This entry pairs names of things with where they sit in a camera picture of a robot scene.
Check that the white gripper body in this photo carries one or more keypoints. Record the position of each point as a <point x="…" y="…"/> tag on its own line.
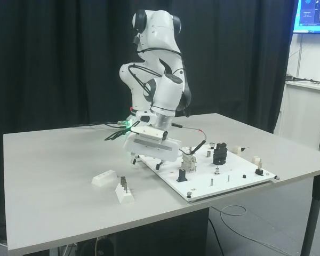
<point x="154" y="149"/>

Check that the metal BNC plug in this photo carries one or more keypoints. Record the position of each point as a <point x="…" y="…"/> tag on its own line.
<point x="217" y="171"/>

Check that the empty white peg holder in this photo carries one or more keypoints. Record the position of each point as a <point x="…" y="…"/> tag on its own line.
<point x="104" y="178"/>

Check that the thick metal peg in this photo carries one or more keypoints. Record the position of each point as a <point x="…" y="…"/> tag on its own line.
<point x="124" y="182"/>
<point x="121" y="182"/>

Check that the flat white mounting plate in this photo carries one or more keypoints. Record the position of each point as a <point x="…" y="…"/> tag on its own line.
<point x="146" y="132"/>

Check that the white holder with pegs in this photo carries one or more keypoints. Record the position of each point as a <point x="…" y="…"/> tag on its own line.
<point x="125" y="196"/>

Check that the dark table leg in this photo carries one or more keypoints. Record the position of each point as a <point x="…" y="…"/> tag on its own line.
<point x="313" y="213"/>

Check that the metal waterproof plug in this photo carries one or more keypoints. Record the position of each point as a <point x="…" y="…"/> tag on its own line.
<point x="208" y="154"/>

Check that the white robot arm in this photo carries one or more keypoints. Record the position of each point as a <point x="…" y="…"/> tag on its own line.
<point x="160" y="66"/>

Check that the black D-SUB plug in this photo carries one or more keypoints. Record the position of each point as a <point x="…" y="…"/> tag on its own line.
<point x="219" y="154"/>

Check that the black curtain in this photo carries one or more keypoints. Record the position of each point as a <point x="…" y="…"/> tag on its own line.
<point x="56" y="66"/>

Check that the small white camera box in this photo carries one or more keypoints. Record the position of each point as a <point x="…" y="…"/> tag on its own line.
<point x="144" y="118"/>

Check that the metal square connector block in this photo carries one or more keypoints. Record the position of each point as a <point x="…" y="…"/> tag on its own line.
<point x="188" y="164"/>

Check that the black clamp with bolt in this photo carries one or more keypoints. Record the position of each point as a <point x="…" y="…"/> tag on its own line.
<point x="260" y="170"/>

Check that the blue screen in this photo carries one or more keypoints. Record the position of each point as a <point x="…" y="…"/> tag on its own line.
<point x="313" y="16"/>

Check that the black upright bracket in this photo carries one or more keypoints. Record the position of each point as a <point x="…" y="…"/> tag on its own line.
<point x="182" y="176"/>

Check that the white cabinet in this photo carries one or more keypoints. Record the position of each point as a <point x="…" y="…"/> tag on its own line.
<point x="304" y="114"/>

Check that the white cube plug holder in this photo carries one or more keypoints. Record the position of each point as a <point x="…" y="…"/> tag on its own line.
<point x="238" y="150"/>
<point x="256" y="161"/>

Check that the white task board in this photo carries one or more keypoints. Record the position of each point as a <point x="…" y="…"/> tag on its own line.
<point x="216" y="173"/>

